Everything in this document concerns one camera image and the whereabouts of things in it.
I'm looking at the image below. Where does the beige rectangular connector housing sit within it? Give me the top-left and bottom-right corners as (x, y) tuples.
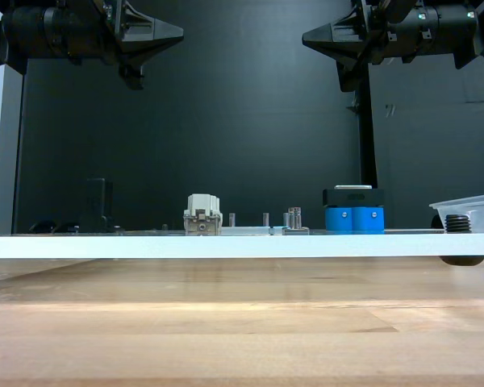
(182, 193), (223, 235)

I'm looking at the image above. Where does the silver round threaded connector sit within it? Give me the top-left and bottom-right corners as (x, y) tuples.
(282, 206), (310, 237)

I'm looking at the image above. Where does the black clamp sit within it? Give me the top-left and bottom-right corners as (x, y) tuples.
(79, 176), (116, 233)

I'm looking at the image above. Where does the clear plastic tub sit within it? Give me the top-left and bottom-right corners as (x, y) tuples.
(428, 192), (484, 235)

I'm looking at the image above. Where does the clear acrylic block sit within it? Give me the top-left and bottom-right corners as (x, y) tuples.
(220, 212), (286, 236)

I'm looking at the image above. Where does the black round knob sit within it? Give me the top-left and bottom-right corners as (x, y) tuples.
(444, 214), (472, 234)

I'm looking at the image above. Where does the white task board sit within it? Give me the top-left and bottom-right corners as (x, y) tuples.
(0, 229), (484, 260)

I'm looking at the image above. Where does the black rubber board foot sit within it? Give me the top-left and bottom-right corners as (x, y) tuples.
(439, 256), (484, 267)

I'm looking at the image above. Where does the black upright wall post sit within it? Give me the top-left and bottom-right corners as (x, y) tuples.
(348, 64), (379, 187)

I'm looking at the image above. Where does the blue and black socket mount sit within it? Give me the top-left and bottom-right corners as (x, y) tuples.
(321, 185), (386, 235)

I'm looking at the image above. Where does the black metal frame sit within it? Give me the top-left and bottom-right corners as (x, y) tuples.
(28, 215), (444, 234)

